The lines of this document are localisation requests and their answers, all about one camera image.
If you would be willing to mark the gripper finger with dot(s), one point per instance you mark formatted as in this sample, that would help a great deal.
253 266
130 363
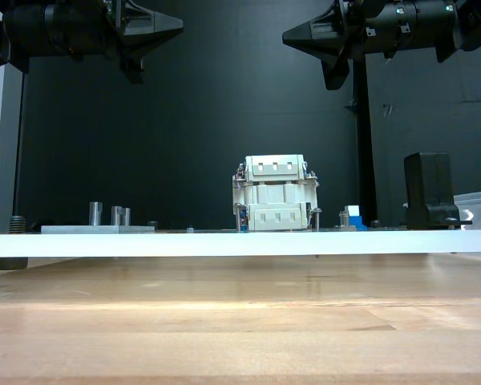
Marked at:
160 34
316 30
164 19
320 47

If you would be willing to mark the grey HAN10E connector insert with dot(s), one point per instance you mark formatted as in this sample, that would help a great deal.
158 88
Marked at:
274 168

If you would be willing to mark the grey connector base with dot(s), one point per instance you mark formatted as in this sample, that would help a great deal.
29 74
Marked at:
276 214

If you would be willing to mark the black socket block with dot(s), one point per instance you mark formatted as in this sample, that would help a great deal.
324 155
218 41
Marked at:
427 184

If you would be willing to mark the blue clamp holder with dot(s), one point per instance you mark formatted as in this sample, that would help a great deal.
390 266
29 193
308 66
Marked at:
243 226

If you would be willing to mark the grey metal plate with posts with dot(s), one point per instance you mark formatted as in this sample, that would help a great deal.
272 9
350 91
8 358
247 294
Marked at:
96 229

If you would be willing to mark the black threaded standoff screw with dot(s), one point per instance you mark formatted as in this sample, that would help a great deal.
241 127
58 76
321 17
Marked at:
18 224

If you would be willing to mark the white task board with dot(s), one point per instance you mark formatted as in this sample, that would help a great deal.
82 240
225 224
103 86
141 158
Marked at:
240 244

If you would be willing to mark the black board foot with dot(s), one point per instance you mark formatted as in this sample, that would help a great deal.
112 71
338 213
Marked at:
13 264

